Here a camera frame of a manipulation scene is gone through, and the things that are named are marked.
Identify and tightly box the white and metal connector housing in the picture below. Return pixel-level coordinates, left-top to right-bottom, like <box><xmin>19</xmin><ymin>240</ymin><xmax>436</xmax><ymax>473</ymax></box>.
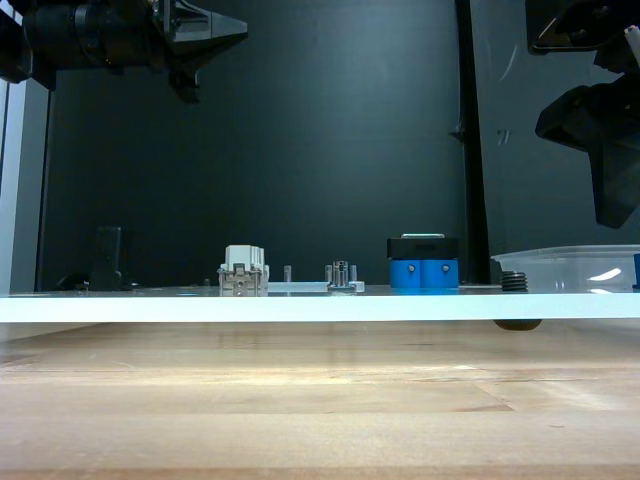
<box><xmin>216</xmin><ymin>244</ymin><xmax>271</xmax><ymax>297</ymax></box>

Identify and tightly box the silver metal connector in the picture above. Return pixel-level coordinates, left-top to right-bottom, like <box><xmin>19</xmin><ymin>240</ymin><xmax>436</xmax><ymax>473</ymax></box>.
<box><xmin>325</xmin><ymin>259</ymin><xmax>359</xmax><ymax>296</ymax></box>

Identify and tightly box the clear plastic tub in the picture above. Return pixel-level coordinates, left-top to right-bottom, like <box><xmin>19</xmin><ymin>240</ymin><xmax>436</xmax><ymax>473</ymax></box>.
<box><xmin>489</xmin><ymin>243</ymin><xmax>640</xmax><ymax>291</ymax></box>

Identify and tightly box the black threaded knob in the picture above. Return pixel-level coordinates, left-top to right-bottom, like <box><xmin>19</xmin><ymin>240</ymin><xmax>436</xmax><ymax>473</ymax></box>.
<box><xmin>499</xmin><ymin>271</ymin><xmax>530</xmax><ymax>293</ymax></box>

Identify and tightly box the black rubber foot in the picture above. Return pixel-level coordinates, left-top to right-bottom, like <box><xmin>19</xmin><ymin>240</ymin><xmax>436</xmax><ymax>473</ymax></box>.
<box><xmin>492</xmin><ymin>319</ymin><xmax>544</xmax><ymax>332</ymax></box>

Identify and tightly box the black block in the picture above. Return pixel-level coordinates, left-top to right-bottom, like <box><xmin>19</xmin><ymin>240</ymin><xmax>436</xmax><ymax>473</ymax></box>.
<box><xmin>387</xmin><ymin>235</ymin><xmax>460</xmax><ymax>262</ymax></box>

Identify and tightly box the clear acrylic bar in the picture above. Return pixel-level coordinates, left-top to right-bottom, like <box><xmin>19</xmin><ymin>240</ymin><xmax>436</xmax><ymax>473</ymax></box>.
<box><xmin>267</xmin><ymin>281</ymin><xmax>366</xmax><ymax>296</ymax></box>

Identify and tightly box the white board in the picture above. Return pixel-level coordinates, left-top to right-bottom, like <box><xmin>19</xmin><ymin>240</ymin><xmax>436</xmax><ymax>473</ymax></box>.
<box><xmin>0</xmin><ymin>285</ymin><xmax>640</xmax><ymax>324</ymax></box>

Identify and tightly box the black frame post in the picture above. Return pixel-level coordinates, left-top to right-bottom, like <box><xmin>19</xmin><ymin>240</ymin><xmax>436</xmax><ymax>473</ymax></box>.
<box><xmin>449</xmin><ymin>0</ymin><xmax>494</xmax><ymax>284</ymax></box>

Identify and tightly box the black frame bracket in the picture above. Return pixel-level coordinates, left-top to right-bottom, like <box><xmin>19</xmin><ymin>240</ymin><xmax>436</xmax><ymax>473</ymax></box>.
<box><xmin>54</xmin><ymin>225</ymin><xmax>141</xmax><ymax>291</ymax></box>

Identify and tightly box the blue connector mount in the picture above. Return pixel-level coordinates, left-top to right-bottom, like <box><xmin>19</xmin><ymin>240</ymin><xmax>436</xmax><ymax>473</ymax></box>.
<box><xmin>389</xmin><ymin>257</ymin><xmax>460</xmax><ymax>291</ymax></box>

